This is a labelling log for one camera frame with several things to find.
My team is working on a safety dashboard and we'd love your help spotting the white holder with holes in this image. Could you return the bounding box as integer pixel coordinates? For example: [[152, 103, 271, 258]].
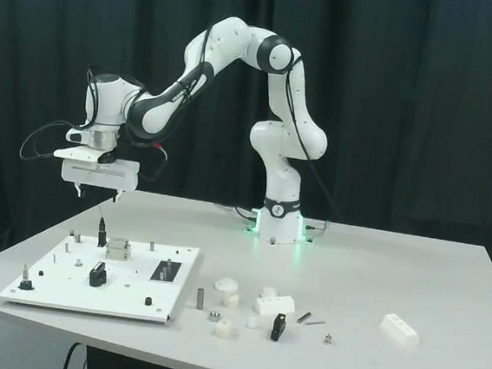
[[253, 293, 297, 319], [377, 312, 423, 346]]

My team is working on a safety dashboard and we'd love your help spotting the black curtain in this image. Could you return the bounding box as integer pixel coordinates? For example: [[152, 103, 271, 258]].
[[0, 0, 492, 307]]

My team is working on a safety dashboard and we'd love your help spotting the white task board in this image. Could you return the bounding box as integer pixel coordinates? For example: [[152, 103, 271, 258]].
[[0, 224, 203, 328]]

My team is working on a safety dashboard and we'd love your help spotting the black Ethernet plug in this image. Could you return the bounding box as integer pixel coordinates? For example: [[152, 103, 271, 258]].
[[269, 312, 289, 343]]

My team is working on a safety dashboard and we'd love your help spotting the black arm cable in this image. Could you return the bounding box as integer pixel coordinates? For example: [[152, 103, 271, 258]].
[[75, 16, 358, 214]]

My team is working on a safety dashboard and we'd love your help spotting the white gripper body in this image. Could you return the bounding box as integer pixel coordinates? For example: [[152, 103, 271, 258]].
[[59, 154, 141, 194]]

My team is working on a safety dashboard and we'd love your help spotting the black USB plug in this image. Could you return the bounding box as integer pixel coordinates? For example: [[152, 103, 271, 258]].
[[94, 205, 111, 248]]

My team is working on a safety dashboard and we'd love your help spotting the white large gear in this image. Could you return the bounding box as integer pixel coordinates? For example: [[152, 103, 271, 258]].
[[213, 277, 240, 296]]

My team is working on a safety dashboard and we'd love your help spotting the grey box-shaped connector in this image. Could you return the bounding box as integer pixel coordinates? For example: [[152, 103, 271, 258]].
[[104, 236, 134, 262]]

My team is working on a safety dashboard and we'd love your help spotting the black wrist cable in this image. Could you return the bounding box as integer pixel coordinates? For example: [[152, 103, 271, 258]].
[[18, 117, 82, 166]]

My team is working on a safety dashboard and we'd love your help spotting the black cable under table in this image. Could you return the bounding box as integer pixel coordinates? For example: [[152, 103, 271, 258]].
[[62, 340, 89, 369]]

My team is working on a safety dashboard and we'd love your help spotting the black base cable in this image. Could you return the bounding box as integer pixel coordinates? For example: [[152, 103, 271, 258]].
[[303, 217, 331, 247]]

